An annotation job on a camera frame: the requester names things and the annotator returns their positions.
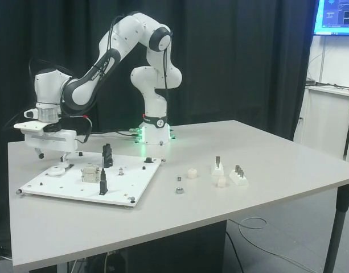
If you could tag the white cabinet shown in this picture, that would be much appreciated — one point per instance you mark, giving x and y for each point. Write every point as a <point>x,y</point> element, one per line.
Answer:
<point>325,122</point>

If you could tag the black curtain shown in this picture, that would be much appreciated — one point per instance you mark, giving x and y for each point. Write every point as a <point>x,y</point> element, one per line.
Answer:
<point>248,71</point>

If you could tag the white single peg holder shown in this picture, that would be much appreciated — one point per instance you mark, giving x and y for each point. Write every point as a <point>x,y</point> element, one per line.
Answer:
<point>217,170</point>

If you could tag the white multi peg holder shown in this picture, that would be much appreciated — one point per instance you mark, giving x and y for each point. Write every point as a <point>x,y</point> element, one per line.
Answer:
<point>238,180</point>

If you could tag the cream small holder block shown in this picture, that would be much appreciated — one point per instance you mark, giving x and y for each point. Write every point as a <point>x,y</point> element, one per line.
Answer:
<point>192,173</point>
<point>221,182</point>

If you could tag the round metal nut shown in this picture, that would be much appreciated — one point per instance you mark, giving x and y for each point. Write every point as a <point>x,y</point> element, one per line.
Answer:
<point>178,190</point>

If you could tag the flat white mount plate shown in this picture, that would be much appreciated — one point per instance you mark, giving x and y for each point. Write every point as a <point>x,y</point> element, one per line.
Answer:
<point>30,126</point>

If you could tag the metal BNC plug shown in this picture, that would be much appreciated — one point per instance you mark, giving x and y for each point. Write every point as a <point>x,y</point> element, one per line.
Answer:
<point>121,171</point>

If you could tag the black D-SUB plug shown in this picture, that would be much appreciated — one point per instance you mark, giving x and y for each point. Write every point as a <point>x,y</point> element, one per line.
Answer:
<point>106,156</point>

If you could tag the small metal cylinder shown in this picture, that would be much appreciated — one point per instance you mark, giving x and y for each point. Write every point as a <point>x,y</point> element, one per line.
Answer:
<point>179,179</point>

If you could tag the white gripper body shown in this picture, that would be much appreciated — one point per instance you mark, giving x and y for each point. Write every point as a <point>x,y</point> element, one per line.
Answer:
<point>53,140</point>

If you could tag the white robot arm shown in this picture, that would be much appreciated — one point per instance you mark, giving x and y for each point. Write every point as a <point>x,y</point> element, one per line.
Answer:
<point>151,79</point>

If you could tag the black round plug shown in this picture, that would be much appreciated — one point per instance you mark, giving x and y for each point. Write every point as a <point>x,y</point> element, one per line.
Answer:
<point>148,160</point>

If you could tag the black upright plug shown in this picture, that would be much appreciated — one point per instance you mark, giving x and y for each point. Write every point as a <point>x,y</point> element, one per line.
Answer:
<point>102,183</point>

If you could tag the white task board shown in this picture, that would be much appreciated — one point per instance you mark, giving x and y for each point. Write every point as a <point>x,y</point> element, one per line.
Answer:
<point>86,190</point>

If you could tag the black table leg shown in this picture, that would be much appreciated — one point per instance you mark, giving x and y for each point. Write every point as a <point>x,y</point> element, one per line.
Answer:
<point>338,227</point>

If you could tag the white large gear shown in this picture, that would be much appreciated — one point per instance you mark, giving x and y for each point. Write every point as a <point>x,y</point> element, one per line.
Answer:
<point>55,171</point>

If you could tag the white medium gear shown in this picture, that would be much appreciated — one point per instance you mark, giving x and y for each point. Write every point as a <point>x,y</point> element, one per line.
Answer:
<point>63,164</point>

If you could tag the blue monitor screen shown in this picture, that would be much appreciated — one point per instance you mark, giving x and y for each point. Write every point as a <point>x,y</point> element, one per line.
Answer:
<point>336,14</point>

